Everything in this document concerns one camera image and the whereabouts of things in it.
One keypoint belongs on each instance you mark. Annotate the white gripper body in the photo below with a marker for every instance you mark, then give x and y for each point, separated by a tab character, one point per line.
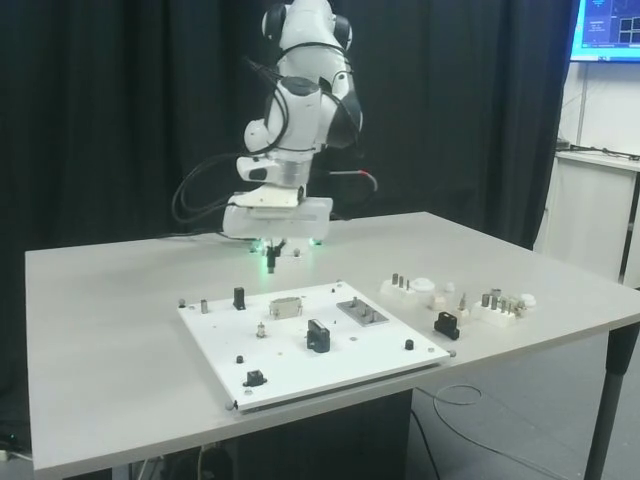
280	222

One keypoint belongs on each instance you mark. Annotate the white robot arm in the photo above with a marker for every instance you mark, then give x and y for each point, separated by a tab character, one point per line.
300	115

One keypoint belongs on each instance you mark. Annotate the black D-SUB plug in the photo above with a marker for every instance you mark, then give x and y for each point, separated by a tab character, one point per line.
446	324

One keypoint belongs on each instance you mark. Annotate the grey metal plug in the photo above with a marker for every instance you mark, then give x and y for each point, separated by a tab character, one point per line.
520	311

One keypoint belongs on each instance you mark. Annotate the white medium gear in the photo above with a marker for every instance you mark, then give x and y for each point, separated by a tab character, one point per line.
529	300

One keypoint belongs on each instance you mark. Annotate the white task board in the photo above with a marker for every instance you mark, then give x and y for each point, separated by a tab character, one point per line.
280	360

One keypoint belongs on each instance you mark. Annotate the round metal BNC plug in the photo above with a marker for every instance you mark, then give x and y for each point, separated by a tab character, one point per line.
496	292

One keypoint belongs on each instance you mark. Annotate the blue screen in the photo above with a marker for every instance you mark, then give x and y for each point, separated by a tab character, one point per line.
605	30

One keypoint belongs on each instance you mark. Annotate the white large gear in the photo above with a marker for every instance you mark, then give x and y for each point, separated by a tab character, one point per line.
424	286

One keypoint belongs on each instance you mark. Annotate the black table leg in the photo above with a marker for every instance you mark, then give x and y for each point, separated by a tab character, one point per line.
607	410

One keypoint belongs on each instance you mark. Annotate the small white plug holder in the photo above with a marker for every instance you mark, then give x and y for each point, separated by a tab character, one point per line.
439	300

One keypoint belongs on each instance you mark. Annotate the thick metal peg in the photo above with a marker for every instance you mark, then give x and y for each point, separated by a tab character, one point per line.
485	301

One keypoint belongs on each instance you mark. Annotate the white stepped peg holder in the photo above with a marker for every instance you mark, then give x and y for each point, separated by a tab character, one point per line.
492	317

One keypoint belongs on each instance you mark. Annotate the black curtain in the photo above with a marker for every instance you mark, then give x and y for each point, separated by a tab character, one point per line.
100	125

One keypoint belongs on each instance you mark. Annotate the white cabinet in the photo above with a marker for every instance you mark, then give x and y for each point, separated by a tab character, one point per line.
585	210

